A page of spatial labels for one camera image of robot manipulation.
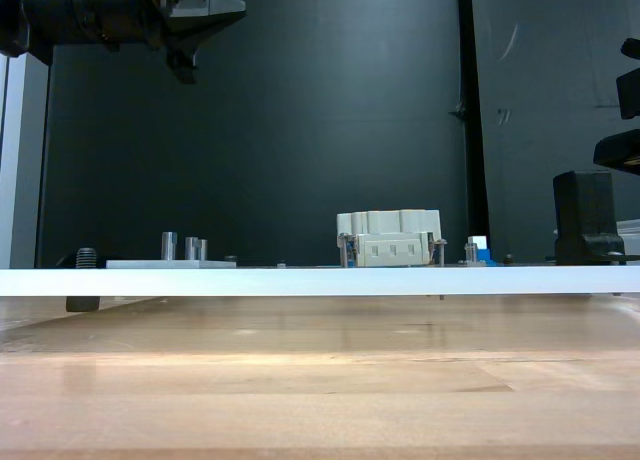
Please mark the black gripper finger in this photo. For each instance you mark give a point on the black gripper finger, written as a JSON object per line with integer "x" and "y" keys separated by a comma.
{"x": 225, "y": 4}
{"x": 200, "y": 30}

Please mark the beige connector housing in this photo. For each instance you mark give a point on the beige connector housing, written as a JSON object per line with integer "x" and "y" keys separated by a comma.
{"x": 390, "y": 230}

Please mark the small blue white socket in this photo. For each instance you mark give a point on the small blue white socket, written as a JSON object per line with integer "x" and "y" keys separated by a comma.
{"x": 479, "y": 245}

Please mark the large steel pin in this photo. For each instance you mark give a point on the large steel pin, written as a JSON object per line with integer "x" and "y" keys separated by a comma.
{"x": 169, "y": 245}

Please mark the grey metal plate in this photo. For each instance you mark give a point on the grey metal plate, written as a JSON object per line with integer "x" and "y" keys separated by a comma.
{"x": 150, "y": 264}

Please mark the white task board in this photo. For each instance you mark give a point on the white task board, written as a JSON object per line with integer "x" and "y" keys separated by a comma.
{"x": 320, "y": 282}

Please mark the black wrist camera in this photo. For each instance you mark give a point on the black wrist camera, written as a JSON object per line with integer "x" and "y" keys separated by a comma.
{"x": 630, "y": 95}

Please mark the black USB socket mount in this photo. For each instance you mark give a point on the black USB socket mount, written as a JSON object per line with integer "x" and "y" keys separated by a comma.
{"x": 585, "y": 215}

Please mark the blue white connector mount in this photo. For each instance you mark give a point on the blue white connector mount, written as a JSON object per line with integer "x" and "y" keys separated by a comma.
{"x": 352, "y": 260}

